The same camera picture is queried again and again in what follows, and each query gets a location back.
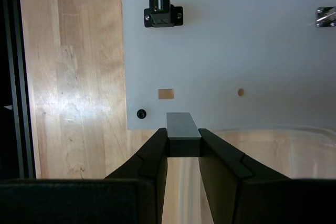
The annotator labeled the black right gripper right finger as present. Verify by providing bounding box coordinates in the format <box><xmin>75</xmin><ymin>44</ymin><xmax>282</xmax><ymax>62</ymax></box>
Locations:
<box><xmin>198</xmin><ymin>128</ymin><xmax>336</xmax><ymax>224</ymax></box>

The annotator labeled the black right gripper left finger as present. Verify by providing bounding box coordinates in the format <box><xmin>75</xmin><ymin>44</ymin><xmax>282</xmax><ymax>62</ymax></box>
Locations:
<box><xmin>0</xmin><ymin>127</ymin><xmax>169</xmax><ymax>224</ymax></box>

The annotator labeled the wide grey metal bar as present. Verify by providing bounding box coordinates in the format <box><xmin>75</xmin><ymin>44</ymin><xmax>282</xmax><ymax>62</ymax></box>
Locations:
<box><xmin>166</xmin><ymin>112</ymin><xmax>203</xmax><ymax>158</ymax></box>

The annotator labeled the white taskboard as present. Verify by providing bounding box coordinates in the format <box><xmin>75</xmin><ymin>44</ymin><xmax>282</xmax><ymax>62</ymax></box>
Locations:
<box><xmin>120</xmin><ymin>0</ymin><xmax>336</xmax><ymax>132</ymax></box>

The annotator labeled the clear plastic tub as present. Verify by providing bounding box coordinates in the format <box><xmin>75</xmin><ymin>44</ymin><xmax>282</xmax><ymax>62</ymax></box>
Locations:
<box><xmin>209</xmin><ymin>124</ymin><xmax>336</xmax><ymax>180</ymax></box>

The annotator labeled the black screw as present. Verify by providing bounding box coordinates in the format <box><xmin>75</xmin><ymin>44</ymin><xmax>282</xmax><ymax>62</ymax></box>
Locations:
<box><xmin>136</xmin><ymin>108</ymin><xmax>148</xmax><ymax>121</ymax></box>

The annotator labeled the black aluminium frame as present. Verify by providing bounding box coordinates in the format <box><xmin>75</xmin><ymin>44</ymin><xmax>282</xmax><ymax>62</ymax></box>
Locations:
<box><xmin>0</xmin><ymin>0</ymin><xmax>36</xmax><ymax>180</ymax></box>

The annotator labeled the black USB socket mount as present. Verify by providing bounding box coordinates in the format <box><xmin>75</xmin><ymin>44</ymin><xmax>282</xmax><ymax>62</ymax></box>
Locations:
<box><xmin>143</xmin><ymin>0</ymin><xmax>184</xmax><ymax>29</ymax></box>

